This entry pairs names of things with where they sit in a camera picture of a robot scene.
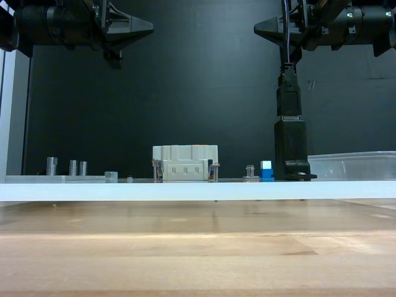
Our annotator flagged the black USB connector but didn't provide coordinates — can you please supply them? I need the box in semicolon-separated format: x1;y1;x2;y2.
277;61;303;122

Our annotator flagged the black USB hub socket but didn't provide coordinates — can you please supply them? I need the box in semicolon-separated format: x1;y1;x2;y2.
273;119;319;182

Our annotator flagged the beige connector housing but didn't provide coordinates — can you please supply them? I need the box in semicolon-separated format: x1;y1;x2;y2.
151;144;221;183

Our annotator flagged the blue and white connector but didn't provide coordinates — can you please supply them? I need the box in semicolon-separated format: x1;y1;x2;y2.
259;160;275;182

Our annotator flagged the clear plastic standoff screw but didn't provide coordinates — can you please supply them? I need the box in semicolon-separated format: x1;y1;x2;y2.
243;165;259;182

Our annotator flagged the notched silver metal peg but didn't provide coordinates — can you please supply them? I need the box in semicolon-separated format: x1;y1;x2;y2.
46;157;59;176

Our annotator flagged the clear plastic tub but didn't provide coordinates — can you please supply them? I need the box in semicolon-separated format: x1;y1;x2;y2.
308;150;396;181

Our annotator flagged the white board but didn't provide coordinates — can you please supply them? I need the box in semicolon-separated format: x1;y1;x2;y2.
0;178;396;202

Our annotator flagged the grey metal post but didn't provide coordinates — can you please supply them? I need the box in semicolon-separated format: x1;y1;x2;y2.
0;48;31;184

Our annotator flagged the aluminium base plate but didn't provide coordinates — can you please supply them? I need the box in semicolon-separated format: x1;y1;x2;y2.
4;174;106;184

